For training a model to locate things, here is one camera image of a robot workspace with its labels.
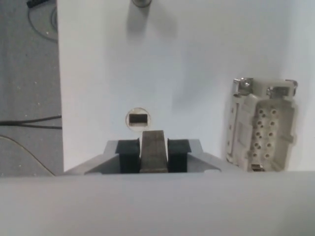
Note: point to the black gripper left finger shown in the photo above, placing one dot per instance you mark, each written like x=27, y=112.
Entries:
x=126, y=152

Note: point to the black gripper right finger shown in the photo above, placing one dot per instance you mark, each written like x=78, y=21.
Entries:
x=178, y=153

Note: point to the metal square peg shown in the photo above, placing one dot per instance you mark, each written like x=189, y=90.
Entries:
x=153, y=152

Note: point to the metal round peg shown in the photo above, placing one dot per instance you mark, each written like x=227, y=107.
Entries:
x=140, y=2

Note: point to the white task board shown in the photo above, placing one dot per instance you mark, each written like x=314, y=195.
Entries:
x=110, y=68

